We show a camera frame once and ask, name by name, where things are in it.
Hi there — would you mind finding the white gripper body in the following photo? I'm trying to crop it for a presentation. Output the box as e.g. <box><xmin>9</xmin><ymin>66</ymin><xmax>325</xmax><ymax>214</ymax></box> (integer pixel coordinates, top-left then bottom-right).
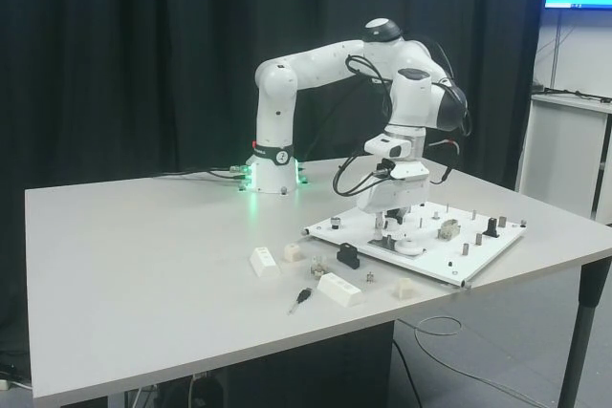
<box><xmin>356</xmin><ymin>176</ymin><xmax>429</xmax><ymax>216</ymax></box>

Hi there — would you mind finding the white large gear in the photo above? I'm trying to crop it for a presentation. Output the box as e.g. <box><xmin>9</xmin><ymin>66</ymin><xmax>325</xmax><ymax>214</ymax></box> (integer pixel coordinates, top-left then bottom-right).
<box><xmin>398</xmin><ymin>239</ymin><xmax>425</xmax><ymax>258</ymax></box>

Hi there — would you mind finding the black D-SUB plug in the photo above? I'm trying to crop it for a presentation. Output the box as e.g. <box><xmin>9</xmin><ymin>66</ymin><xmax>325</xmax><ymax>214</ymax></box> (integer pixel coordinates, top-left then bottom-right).
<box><xmin>336</xmin><ymin>243</ymin><xmax>361</xmax><ymax>270</ymax></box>

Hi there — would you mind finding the clear Ethernet plug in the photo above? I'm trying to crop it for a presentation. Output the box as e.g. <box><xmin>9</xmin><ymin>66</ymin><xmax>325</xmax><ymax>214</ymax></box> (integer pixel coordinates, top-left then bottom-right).
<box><xmin>307</xmin><ymin>257</ymin><xmax>332</xmax><ymax>281</ymax></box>

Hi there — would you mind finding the white long peg holder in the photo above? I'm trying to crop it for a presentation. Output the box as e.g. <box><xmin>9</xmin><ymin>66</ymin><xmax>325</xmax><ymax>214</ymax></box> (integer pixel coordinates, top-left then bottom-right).
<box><xmin>317</xmin><ymin>272</ymin><xmax>363</xmax><ymax>307</ymax></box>
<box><xmin>248</xmin><ymin>246</ymin><xmax>283</xmax><ymax>279</ymax></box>

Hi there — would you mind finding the white task board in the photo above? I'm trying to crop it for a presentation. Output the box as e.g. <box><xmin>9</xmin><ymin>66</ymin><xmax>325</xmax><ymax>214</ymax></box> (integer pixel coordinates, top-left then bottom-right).
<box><xmin>299</xmin><ymin>201</ymin><xmax>528</xmax><ymax>290</ymax></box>

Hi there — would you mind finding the black USB plug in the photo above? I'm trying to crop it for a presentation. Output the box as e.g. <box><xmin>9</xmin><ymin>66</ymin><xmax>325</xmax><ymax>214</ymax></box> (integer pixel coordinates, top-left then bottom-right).
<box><xmin>287</xmin><ymin>287</ymin><xmax>315</xmax><ymax>316</ymax></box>

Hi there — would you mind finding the white cabinet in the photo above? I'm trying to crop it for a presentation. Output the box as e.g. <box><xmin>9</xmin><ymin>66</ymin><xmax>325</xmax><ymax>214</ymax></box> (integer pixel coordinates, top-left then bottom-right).
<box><xmin>514</xmin><ymin>91</ymin><xmax>612</xmax><ymax>226</ymax></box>

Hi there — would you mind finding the dark table leg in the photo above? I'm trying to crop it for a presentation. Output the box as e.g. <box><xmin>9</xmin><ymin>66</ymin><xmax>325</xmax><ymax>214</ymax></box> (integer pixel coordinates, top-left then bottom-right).
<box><xmin>557</xmin><ymin>262</ymin><xmax>601</xmax><ymax>408</ymax></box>

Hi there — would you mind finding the black curtain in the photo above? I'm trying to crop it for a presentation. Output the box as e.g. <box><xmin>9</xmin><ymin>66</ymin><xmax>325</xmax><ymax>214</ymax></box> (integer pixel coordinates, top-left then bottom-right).
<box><xmin>0</xmin><ymin>0</ymin><xmax>546</xmax><ymax>199</ymax></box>

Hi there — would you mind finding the small white camera box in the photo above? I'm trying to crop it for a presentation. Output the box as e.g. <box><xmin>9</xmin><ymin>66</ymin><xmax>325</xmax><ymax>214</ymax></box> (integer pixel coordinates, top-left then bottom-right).
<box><xmin>363</xmin><ymin>136</ymin><xmax>411</xmax><ymax>160</ymax></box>

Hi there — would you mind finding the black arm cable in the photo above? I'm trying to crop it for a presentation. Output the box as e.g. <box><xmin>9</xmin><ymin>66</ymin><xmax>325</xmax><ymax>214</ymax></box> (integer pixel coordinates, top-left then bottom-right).
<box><xmin>331</xmin><ymin>53</ymin><xmax>399</xmax><ymax>198</ymax></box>

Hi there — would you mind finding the grey floor cable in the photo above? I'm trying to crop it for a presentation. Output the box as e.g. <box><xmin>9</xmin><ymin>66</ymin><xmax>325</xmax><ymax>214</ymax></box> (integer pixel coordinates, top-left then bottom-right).
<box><xmin>411</xmin><ymin>314</ymin><xmax>563</xmax><ymax>408</ymax></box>

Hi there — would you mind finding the black base cable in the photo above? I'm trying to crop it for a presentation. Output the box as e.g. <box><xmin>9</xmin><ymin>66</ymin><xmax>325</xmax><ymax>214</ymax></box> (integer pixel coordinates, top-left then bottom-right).
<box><xmin>160</xmin><ymin>164</ymin><xmax>251</xmax><ymax>185</ymax></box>

